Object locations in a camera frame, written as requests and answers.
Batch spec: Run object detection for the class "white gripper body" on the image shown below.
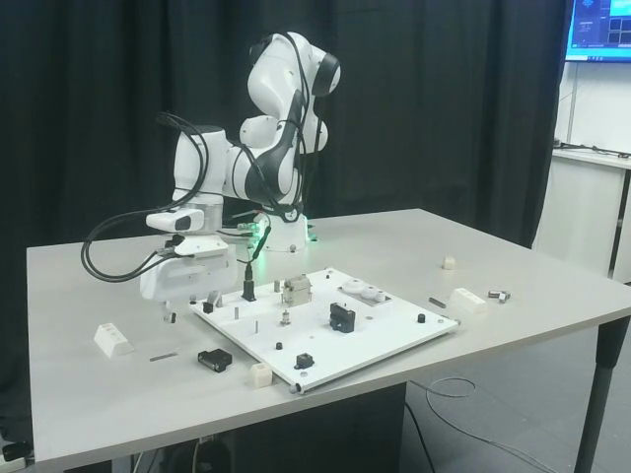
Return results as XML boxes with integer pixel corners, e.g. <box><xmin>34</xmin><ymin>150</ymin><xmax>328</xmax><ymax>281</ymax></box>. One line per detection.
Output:
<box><xmin>139</xmin><ymin>249</ymin><xmax>240</xmax><ymax>304</ymax></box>

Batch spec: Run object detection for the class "white peg holder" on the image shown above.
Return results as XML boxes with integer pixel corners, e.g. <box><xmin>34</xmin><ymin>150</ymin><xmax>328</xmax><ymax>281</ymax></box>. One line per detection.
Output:
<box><xmin>93</xmin><ymin>321</ymin><xmax>136</xmax><ymax>358</ymax></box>
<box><xmin>450</xmin><ymin>287</ymin><xmax>489</xmax><ymax>315</ymax></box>

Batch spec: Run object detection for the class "flat white mounting plate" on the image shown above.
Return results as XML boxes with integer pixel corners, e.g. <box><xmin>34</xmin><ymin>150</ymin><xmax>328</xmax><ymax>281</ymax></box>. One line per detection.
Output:
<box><xmin>171</xmin><ymin>234</ymin><xmax>231</xmax><ymax>259</ymax></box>

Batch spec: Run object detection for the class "black D-SUB plug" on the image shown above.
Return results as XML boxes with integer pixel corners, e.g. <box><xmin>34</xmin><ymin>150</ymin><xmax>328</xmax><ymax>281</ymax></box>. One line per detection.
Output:
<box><xmin>196</xmin><ymin>348</ymin><xmax>234</xmax><ymax>372</ymax></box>

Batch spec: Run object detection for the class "white task board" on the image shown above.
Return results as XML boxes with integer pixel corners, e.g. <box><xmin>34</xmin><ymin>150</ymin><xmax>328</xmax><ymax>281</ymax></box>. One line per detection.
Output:
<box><xmin>188</xmin><ymin>267</ymin><xmax>463</xmax><ymax>395</ymax></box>

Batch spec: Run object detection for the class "black box under table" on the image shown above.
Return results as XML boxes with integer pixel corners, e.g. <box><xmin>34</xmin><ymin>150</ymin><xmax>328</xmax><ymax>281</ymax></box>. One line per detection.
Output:
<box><xmin>210</xmin><ymin>379</ymin><xmax>411</xmax><ymax>473</ymax></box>

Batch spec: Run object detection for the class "black curtain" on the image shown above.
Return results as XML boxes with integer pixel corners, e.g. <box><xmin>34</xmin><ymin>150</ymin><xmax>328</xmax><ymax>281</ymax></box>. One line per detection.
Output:
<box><xmin>0</xmin><ymin>0</ymin><xmax>576</xmax><ymax>447</ymax></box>

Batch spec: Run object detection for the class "white cabinet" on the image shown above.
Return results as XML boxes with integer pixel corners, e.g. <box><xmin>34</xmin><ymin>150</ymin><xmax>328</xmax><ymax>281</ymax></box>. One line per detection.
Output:
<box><xmin>533</xmin><ymin>142</ymin><xmax>631</xmax><ymax>286</ymax></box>

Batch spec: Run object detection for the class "black table leg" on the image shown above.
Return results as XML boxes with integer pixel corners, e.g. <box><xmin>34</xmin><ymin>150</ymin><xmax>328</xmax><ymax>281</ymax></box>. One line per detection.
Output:
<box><xmin>588</xmin><ymin>318</ymin><xmax>620</xmax><ymax>473</ymax></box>

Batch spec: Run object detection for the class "blue screen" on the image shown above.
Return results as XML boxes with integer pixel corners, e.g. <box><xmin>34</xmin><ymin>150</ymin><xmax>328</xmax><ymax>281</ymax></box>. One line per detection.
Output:
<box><xmin>564</xmin><ymin>0</ymin><xmax>631</xmax><ymax>63</ymax></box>

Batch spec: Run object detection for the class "black plug with cable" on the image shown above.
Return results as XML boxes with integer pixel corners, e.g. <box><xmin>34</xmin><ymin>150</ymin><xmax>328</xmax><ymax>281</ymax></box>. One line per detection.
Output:
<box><xmin>241</xmin><ymin>261</ymin><xmax>258</xmax><ymax>303</ymax></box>

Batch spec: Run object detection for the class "small white camera box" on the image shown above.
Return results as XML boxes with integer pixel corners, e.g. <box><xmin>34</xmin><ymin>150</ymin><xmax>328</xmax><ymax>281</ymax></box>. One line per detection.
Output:
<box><xmin>145</xmin><ymin>207</ymin><xmax>206</xmax><ymax>233</ymax></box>

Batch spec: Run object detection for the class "thin black rod on wire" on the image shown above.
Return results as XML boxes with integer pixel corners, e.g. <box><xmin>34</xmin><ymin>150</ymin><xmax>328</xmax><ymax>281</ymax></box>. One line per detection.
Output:
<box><xmin>250</xmin><ymin>224</ymin><xmax>272</xmax><ymax>261</ymax></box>

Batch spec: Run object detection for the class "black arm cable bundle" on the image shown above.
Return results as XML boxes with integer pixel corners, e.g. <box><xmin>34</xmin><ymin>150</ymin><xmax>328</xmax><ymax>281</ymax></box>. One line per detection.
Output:
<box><xmin>81</xmin><ymin>111</ymin><xmax>316</xmax><ymax>288</ymax></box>

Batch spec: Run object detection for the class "grey floor cable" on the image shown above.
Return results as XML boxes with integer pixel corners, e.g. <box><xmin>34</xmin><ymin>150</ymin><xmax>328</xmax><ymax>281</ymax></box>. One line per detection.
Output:
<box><xmin>407</xmin><ymin>376</ymin><xmax>495</xmax><ymax>473</ymax></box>

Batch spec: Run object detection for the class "black cable on cabinet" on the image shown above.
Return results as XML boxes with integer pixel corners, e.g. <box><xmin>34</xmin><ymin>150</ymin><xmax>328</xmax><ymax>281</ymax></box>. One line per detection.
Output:
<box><xmin>551</xmin><ymin>140</ymin><xmax>631</xmax><ymax>161</ymax></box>

